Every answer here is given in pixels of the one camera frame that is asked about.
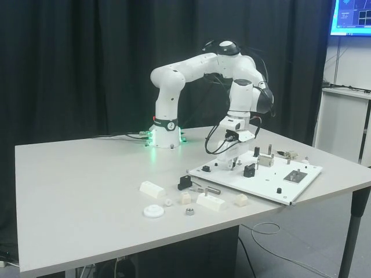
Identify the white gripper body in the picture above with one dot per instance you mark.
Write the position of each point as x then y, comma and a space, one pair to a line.
232, 150

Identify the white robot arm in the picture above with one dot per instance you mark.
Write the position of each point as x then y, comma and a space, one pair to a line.
174, 75

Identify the dark metal square peg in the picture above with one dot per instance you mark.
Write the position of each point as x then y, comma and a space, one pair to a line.
213, 191

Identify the white peg holder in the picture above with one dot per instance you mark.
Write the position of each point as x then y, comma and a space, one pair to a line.
211, 203
152, 189

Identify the flat white mounting plate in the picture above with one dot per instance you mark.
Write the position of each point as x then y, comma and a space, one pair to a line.
245, 135

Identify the white task board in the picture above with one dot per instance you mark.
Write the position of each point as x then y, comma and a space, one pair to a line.
261, 182

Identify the cream small block holder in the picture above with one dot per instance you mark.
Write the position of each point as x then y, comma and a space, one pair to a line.
185, 198
242, 200

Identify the black D-SUB plug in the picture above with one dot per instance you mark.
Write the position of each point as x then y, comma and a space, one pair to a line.
184, 182

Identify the beige waterproof plug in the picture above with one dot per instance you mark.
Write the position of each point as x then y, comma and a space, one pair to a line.
290, 155

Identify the metal hex nut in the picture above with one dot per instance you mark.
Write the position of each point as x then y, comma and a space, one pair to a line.
189, 211

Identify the white medium gear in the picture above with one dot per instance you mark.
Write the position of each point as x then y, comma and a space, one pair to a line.
305, 161

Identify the white small gear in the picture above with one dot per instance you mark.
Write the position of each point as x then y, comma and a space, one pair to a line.
167, 201

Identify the white large gear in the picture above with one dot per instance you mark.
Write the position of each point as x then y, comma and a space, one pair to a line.
152, 211

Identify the white cabinet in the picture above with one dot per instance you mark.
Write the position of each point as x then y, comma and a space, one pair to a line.
342, 124

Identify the black table leg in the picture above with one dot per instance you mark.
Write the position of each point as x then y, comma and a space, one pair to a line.
355, 231

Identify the black curtain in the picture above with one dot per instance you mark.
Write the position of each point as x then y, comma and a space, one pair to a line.
87, 72

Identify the blue screen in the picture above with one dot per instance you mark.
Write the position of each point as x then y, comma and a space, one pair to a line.
352, 17

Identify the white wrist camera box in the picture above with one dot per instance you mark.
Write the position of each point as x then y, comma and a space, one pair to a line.
236, 124

